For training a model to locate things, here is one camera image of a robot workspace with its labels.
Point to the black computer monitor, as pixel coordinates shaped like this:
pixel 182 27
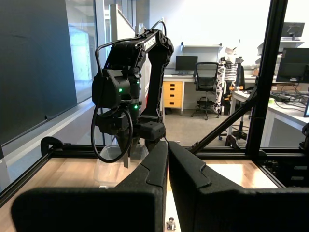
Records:
pixel 293 28
pixel 186 63
pixel 292 65

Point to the black metal frame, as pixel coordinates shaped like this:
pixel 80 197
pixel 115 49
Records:
pixel 265 96

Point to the white task board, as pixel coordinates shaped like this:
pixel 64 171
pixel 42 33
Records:
pixel 172 205

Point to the yellow drawer cabinet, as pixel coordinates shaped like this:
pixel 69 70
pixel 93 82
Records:
pixel 172 94

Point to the small grey metal bar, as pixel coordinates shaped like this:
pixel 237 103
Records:
pixel 126 162

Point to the white lattice stand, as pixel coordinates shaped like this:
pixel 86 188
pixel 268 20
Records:
pixel 220 89

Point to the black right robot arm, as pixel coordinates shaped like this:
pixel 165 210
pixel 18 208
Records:
pixel 157 72

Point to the white desk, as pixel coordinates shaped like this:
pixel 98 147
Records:
pixel 178 77
pixel 280 113

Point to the clear plastic tub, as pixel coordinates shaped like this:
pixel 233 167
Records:
pixel 108 169

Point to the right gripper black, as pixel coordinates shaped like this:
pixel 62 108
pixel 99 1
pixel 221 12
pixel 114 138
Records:
pixel 152 131

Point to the silver round bar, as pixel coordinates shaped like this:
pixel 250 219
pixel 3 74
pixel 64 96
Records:
pixel 171 223

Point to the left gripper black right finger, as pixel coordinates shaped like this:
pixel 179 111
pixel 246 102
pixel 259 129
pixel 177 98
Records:
pixel 241 210

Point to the black office chair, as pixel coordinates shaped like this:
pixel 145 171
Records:
pixel 205 82

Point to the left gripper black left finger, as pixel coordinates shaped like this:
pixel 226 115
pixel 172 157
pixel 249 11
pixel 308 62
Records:
pixel 96 210

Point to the white wall shelf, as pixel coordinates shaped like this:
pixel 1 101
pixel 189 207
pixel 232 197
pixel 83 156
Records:
pixel 202 47

